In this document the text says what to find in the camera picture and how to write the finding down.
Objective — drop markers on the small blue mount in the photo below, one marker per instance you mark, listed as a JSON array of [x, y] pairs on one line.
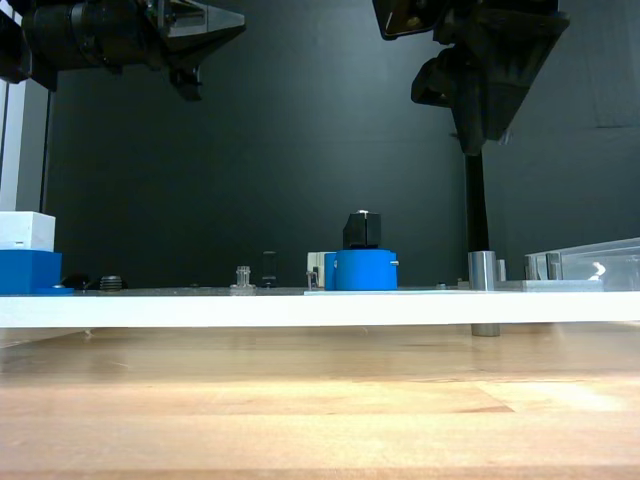
[[30, 270]]

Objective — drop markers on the grey metal cylinder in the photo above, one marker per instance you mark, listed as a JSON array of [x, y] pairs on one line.
[[481, 270]]

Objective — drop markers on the white board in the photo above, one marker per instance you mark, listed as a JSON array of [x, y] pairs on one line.
[[250, 310]]

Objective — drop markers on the beige connector housing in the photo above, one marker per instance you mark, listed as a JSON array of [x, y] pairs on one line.
[[316, 262]]

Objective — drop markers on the black table frame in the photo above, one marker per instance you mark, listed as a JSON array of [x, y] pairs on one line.
[[48, 150]]

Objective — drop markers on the clear plastic tub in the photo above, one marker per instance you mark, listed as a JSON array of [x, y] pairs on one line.
[[620, 265]]

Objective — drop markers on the dark knurled screw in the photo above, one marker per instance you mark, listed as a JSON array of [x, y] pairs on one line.
[[111, 282]]

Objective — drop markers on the small clear plastic part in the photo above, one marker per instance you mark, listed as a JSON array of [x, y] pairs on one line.
[[243, 277]]

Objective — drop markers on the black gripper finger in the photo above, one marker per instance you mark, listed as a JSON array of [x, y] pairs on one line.
[[470, 120], [515, 65], [222, 25]]

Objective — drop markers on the white connector block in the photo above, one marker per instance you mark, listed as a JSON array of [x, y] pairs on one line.
[[25, 230]]

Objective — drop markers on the black vertical post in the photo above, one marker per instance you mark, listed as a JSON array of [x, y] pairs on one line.
[[476, 200]]

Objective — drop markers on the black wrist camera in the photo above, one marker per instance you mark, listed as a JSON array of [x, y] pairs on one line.
[[410, 17]]

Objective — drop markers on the black dome screw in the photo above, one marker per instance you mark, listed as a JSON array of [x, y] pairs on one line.
[[75, 281]]

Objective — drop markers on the blue connector holder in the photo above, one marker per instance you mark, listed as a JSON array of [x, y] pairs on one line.
[[365, 270]]

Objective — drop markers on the black D-sub connector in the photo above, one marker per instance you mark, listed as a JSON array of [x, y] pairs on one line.
[[362, 230]]

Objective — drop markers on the small grey pin part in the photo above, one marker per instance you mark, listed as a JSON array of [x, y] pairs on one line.
[[311, 280]]

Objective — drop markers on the grey metal upright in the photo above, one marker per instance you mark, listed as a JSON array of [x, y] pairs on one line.
[[12, 150]]

